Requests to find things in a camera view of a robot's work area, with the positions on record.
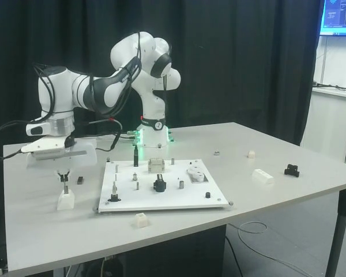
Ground white task board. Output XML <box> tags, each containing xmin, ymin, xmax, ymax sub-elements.
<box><xmin>95</xmin><ymin>158</ymin><xmax>234</xmax><ymax>214</ymax></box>

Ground blue screen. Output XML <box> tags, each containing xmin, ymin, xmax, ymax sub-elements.
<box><xmin>319</xmin><ymin>0</ymin><xmax>346</xmax><ymax>37</ymax></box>

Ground small white camera box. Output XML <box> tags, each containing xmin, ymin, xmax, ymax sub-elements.
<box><xmin>25</xmin><ymin>122</ymin><xmax>51</xmax><ymax>136</ymax></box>

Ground black base cable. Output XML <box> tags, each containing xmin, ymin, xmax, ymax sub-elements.
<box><xmin>99</xmin><ymin>130</ymin><xmax>139</xmax><ymax>143</ymax></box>

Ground silver wrist ring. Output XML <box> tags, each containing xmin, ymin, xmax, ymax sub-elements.
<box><xmin>50</xmin><ymin>115</ymin><xmax>76</xmax><ymax>136</ymax></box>

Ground black table leg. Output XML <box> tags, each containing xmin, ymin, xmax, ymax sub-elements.
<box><xmin>325</xmin><ymin>184</ymin><xmax>346</xmax><ymax>277</ymax></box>

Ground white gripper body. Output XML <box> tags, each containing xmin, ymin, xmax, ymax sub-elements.
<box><xmin>25</xmin><ymin>137</ymin><xmax>98</xmax><ymax>170</ymax></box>

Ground black cables on cabinet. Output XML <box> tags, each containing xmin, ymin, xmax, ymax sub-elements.
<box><xmin>313</xmin><ymin>81</ymin><xmax>346</xmax><ymax>93</ymax></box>

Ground black camera cable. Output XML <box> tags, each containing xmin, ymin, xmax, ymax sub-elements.
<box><xmin>0</xmin><ymin>119</ymin><xmax>31</xmax><ymax>159</ymax></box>

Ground long white holder with holes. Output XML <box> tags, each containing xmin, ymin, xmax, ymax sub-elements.
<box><xmin>252</xmin><ymin>169</ymin><xmax>275</xmax><ymax>185</ymax></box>

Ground white cabinet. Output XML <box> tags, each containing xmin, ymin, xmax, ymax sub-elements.
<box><xmin>301</xmin><ymin>86</ymin><xmax>346</xmax><ymax>167</ymax></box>

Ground white peg holder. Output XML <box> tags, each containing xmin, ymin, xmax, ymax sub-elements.
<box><xmin>57</xmin><ymin>192</ymin><xmax>75</xmax><ymax>210</ymax></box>

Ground small white cube holder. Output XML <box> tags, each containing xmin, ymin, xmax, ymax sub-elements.
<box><xmin>131</xmin><ymin>212</ymin><xmax>149</xmax><ymax>229</ymax></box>

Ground black shoulder cable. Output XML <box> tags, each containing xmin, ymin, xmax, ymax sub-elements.
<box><xmin>160</xmin><ymin>72</ymin><xmax>170</xmax><ymax>93</ymax></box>

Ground black curtain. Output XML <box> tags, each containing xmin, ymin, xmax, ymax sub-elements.
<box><xmin>0</xmin><ymin>0</ymin><xmax>329</xmax><ymax>262</ymax></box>

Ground black D-SUB plug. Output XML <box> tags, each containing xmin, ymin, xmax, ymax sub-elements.
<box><xmin>284</xmin><ymin>163</ymin><xmax>302</xmax><ymax>177</ymax></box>

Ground grey floor cable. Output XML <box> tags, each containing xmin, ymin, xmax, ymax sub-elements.
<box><xmin>227</xmin><ymin>221</ymin><xmax>346</xmax><ymax>277</ymax></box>

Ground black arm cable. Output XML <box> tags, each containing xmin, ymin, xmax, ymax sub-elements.
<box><xmin>32</xmin><ymin>31</ymin><xmax>142</xmax><ymax>121</ymax></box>

